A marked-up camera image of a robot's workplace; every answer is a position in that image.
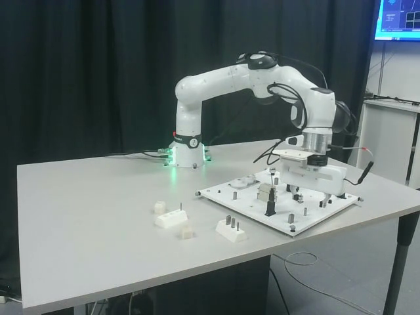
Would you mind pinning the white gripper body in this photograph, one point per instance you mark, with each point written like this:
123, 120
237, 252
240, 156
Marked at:
315, 183

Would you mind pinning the long white peg holder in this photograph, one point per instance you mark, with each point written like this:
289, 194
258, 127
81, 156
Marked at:
170, 220

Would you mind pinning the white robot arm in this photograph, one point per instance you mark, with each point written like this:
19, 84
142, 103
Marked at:
210, 85

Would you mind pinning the white square peg holder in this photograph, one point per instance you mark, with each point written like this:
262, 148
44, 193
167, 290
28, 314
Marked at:
229, 234

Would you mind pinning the flat white mounting plate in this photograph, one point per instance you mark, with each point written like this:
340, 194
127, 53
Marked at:
292, 155

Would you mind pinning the white task board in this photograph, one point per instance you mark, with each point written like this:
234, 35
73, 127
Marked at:
256, 210

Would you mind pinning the white medium gear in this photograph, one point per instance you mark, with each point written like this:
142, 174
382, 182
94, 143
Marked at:
250, 179

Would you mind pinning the white large gear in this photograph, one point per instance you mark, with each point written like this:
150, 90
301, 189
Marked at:
238, 183

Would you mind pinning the white cabinet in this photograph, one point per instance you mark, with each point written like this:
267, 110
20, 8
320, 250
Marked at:
387, 141

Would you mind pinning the dark table leg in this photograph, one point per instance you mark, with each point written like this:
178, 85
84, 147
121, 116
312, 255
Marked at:
398, 262

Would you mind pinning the small cream cube holder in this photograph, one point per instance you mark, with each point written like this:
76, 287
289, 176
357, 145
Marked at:
186, 232

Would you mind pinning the small white cube holder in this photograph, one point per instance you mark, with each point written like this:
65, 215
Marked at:
159, 206

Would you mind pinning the black under-table panel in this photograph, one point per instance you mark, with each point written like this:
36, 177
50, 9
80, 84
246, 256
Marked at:
197, 288

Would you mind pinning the blue monitor screen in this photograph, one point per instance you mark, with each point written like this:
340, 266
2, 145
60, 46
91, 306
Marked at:
397, 19

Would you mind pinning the black curtain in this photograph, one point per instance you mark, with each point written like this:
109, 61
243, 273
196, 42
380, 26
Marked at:
82, 65

